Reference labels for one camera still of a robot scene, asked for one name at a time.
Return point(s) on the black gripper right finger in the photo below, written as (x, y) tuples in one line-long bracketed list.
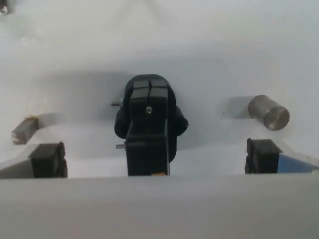
[(264, 156)]

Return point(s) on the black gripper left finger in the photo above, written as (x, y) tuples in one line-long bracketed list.
[(47, 160)]

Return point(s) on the black D-SUB plug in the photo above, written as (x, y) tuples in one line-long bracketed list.
[(147, 124)]

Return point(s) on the metal square peg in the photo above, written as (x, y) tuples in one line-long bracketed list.
[(25, 130)]

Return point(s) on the metal round peg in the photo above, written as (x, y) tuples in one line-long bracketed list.
[(270, 112)]

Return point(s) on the white task board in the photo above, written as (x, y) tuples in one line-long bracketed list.
[(74, 62)]

